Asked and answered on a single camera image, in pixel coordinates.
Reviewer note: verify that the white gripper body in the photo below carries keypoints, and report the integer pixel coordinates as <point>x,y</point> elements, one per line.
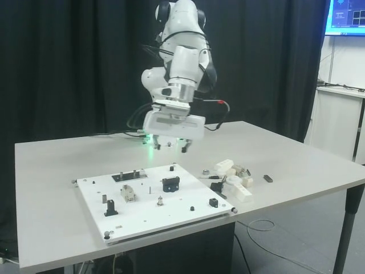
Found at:
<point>174,125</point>

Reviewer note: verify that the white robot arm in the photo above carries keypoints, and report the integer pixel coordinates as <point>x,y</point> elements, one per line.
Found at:
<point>185,60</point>

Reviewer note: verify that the small white peg holder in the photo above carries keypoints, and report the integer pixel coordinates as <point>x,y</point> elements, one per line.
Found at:
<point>248,181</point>

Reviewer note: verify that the long white peg holder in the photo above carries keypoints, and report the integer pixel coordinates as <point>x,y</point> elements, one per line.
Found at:
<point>242,194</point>

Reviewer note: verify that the thin black rod red tag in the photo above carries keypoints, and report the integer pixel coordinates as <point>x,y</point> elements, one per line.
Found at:
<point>208,100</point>

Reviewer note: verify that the black D-SUB plug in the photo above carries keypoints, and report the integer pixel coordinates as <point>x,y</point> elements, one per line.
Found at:
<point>216,186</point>

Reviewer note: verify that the white large gear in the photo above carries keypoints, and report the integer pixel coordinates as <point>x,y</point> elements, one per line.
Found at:
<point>232,181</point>

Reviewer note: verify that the grey Ethernet plug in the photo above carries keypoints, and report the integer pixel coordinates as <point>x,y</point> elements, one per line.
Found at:
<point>243,171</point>

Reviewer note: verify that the white task board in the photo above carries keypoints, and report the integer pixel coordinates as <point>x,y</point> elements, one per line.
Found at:
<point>171,219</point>

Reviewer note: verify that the black USB plug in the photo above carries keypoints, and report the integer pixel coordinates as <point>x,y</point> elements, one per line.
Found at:
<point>268,178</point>

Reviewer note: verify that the black under-table cabinet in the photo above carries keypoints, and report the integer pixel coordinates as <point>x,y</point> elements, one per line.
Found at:
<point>185,251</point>

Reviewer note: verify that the black curtain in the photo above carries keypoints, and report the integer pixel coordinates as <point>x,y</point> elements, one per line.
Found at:
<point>57,71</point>

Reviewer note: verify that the white cabinet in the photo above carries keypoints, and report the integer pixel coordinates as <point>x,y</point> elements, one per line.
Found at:
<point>336,122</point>

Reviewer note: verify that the dark table leg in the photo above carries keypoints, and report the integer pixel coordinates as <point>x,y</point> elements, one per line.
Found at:
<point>346,228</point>

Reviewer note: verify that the blue screen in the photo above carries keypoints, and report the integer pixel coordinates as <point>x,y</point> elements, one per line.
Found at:
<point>346,17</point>

